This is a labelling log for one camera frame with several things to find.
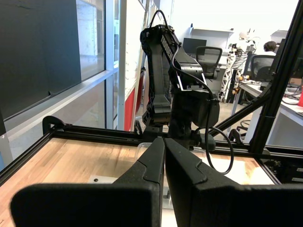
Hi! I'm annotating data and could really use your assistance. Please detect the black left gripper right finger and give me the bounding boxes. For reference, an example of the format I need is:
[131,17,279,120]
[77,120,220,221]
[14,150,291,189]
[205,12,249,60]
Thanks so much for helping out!
[165,139,303,227]

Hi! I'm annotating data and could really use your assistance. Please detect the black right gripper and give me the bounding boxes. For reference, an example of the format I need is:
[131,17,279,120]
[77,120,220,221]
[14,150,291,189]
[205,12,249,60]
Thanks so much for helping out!
[168,120,216,151]

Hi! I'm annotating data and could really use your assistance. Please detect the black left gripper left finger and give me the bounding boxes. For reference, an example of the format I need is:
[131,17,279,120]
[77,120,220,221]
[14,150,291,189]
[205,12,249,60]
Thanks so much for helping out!
[9,138,166,227]

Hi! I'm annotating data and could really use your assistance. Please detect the clear plastic tub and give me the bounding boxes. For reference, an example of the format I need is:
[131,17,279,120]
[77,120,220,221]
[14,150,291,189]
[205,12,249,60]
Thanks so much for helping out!
[135,141,214,166]

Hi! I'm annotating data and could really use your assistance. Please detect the metal stand with red panel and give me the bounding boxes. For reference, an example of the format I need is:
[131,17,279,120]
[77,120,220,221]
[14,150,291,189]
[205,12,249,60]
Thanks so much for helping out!
[123,0,153,132]

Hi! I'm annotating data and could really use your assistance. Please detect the black mesh office chair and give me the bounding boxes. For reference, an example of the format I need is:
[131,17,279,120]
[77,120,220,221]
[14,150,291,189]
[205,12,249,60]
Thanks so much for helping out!
[196,46,223,81]
[250,54,276,82]

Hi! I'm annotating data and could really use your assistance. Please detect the black computer monitor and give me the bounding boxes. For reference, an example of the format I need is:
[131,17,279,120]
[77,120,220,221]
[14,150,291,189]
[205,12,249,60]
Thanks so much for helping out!
[183,37,207,54]

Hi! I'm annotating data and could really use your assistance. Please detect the white lattice humanoid figure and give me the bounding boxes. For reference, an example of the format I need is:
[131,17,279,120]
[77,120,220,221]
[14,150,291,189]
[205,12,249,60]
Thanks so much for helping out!
[220,29,258,105]

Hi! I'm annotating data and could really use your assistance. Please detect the white desk shelf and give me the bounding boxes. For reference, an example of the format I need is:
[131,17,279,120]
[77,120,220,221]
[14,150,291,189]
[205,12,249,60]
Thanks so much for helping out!
[188,23,235,41]

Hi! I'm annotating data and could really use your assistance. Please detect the white office desk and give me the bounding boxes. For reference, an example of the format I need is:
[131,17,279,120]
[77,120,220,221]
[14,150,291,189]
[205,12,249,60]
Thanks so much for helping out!
[239,81,303,152]

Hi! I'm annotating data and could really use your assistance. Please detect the person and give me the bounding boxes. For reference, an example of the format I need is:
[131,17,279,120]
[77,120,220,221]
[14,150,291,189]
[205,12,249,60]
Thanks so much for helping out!
[263,40,278,57]

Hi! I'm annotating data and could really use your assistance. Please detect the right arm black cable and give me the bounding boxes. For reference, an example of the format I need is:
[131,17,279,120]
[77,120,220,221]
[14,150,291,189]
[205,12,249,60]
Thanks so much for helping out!
[205,99,235,175]

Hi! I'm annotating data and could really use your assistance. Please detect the black table frame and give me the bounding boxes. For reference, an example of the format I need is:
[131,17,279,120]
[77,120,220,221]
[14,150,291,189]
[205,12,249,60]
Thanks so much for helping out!
[0,0,303,190]

